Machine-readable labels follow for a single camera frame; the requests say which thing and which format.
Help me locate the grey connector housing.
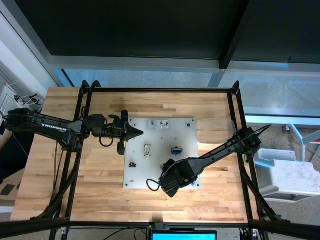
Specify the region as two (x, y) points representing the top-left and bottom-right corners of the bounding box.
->
(143, 143), (153, 159)

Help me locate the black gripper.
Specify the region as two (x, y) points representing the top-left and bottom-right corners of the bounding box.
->
(107, 109), (145, 156)
(159, 158), (186, 198)

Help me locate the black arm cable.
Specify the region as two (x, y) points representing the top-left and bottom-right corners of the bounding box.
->
(146, 178), (162, 192)
(99, 129), (115, 147)

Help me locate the black wall post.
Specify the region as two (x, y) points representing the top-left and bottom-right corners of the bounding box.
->
(219, 0), (251, 70)

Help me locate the screen with blue edge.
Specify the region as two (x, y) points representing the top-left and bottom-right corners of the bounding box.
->
(149, 230), (218, 240)

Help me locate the white board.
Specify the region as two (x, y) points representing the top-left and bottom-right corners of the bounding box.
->
(122, 117), (202, 190)

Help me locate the white step stool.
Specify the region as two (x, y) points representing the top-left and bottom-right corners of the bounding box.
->
(254, 147), (320, 203)

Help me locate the black aluminium frame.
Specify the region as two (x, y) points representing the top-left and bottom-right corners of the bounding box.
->
(0, 79), (320, 240)

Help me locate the clear plastic tub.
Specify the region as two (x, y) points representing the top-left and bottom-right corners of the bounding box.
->
(197, 119), (237, 145)

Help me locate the small black table camera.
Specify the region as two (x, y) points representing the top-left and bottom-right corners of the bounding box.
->
(152, 219), (166, 230)

